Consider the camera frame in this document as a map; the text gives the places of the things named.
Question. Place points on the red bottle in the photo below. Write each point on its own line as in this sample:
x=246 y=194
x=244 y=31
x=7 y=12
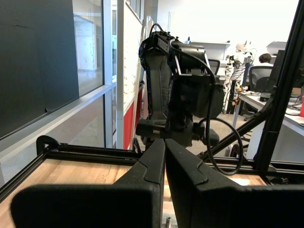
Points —
x=302 y=104

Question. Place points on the black computer monitor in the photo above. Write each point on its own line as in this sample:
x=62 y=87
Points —
x=278 y=66

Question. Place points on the short steel peg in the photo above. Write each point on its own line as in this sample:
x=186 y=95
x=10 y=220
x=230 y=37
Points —
x=168 y=221

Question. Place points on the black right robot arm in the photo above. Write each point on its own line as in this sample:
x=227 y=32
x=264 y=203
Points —
x=154 y=83

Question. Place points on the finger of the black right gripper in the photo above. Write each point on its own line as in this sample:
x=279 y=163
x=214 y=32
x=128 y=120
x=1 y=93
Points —
x=173 y=129
x=186 y=131

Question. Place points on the white cabinet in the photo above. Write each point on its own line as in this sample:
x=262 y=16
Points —
x=213 y=50

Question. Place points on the grey aluminium window frame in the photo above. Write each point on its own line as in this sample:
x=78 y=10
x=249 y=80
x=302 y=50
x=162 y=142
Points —
x=59 y=114

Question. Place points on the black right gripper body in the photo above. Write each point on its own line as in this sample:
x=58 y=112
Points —
x=149 y=129

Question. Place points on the person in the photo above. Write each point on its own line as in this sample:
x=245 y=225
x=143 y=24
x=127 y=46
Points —
x=237 y=71
x=266 y=59

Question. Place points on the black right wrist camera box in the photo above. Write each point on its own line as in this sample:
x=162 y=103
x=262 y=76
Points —
x=202 y=99

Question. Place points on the white office desk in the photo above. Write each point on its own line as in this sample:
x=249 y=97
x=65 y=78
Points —
x=292 y=123

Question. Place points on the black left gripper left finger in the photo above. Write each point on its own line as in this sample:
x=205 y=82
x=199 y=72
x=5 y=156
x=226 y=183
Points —
x=95 y=206

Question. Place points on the black office chair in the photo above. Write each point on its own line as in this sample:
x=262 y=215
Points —
x=261 y=79
x=215 y=66

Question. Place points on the white partition with red base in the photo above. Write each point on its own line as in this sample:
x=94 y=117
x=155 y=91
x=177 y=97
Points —
x=129 y=71

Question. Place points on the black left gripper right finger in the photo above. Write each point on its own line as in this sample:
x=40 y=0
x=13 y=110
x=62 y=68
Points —
x=237 y=206

